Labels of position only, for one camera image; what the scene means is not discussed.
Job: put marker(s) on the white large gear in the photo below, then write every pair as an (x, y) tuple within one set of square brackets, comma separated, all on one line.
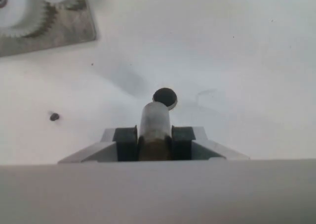
[(14, 13)]

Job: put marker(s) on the white task board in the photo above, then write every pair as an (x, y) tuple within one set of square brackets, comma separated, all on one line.
[(197, 60)]

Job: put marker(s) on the metal round peg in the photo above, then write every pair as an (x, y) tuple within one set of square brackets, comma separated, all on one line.
[(155, 125)]

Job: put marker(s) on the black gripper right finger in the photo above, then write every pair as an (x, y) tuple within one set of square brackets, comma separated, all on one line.
[(182, 145)]

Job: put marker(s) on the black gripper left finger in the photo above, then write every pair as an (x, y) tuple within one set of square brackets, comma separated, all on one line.
[(124, 145)]

